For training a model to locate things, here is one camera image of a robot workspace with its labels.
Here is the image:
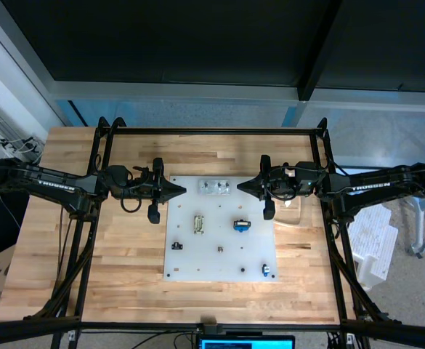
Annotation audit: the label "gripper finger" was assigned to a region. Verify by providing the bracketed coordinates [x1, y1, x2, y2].
[237, 187, 263, 201]
[161, 190, 187, 205]
[161, 174, 187, 191]
[236, 173, 263, 188]

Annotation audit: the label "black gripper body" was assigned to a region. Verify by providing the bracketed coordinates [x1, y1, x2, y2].
[128, 157, 165, 224]
[261, 154, 299, 221]

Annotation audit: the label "aluminium block with sockets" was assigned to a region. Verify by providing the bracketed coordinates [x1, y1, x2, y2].
[198, 178, 232, 196]

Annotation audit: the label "clear plastic tub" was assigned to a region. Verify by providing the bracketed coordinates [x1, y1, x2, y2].
[273, 198, 304, 229]

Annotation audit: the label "white task board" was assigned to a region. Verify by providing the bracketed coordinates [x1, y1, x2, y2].
[162, 175, 280, 283]

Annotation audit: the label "white ribbed plastic part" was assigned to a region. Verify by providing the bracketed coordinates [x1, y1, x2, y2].
[348, 203, 398, 292]

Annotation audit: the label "blue laptop screen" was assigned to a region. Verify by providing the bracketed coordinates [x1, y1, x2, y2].
[196, 334, 296, 349]

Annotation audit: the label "grey metal chair base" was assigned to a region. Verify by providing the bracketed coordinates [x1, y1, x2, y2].
[402, 192, 425, 259]

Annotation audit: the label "blue black D-sub connector mount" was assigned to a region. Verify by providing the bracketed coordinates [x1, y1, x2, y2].
[232, 218, 252, 233]

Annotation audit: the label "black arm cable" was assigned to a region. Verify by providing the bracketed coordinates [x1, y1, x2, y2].
[120, 194, 143, 214]

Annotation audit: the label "black metal frame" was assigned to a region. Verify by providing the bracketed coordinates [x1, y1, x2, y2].
[0, 116, 425, 349]

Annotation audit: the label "white and black cables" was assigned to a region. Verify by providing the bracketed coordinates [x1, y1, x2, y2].
[0, 136, 44, 157]

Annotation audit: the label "small black camera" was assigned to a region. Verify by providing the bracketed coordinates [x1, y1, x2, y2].
[201, 315, 222, 334]

